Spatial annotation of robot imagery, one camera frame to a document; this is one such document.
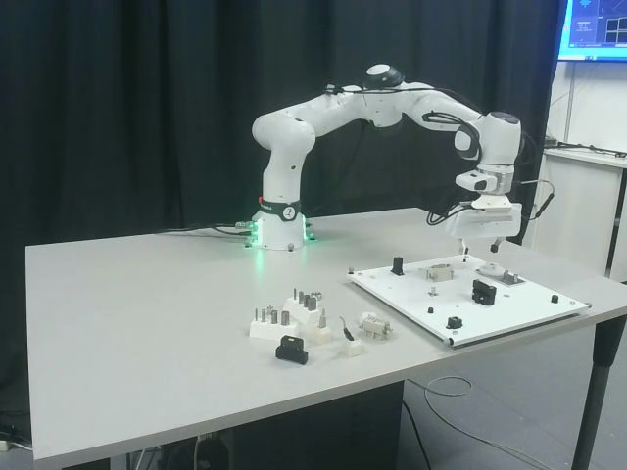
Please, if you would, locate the thin black rod on wire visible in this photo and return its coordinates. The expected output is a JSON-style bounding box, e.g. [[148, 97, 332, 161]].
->
[[518, 178, 557, 220]]

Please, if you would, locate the grey floor cable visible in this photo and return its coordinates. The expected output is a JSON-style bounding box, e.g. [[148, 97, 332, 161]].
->
[[406, 374, 496, 470]]

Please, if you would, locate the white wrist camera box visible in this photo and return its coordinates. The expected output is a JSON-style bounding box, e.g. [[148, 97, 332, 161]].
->
[[455, 171, 494, 192]]

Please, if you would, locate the black cable bundle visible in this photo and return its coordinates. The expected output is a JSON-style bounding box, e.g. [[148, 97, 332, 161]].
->
[[543, 138, 627, 161]]

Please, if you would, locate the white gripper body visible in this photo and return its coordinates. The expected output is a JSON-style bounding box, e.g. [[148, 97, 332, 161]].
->
[[446, 203, 522, 242]]

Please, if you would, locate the flat white mounting plate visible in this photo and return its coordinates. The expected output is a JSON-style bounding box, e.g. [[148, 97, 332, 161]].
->
[[470, 194, 511, 211]]

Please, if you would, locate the white task board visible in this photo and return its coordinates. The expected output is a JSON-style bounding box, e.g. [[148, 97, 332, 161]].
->
[[345, 254, 593, 350]]

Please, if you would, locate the white cabinet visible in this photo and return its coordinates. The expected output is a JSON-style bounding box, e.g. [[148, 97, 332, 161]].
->
[[531, 144, 627, 285]]

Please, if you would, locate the black curtain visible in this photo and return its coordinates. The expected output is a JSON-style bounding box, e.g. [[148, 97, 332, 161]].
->
[[0, 0, 562, 425]]

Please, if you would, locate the silver wrist ring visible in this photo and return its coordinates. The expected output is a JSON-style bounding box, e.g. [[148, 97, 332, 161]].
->
[[482, 168, 515, 196]]

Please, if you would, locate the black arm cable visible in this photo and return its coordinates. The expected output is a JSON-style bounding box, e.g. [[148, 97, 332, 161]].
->
[[322, 83, 530, 226]]

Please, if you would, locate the beige metal connector plug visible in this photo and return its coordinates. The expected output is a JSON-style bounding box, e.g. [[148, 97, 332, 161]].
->
[[361, 317, 394, 340]]

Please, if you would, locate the black table leg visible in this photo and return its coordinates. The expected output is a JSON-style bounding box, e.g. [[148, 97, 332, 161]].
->
[[572, 317, 626, 470]]

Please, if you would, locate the white peg holder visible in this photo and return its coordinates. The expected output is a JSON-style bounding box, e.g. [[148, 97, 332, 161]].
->
[[248, 315, 298, 340], [282, 296, 327, 330]]

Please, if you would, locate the blue screen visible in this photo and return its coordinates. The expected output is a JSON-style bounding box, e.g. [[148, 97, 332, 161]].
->
[[557, 0, 627, 64]]

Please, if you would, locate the black base cable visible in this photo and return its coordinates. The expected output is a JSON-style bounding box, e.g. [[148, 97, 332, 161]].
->
[[161, 222, 256, 240]]

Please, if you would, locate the black D-SUB plug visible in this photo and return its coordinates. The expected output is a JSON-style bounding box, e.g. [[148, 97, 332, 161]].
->
[[273, 335, 313, 366]]

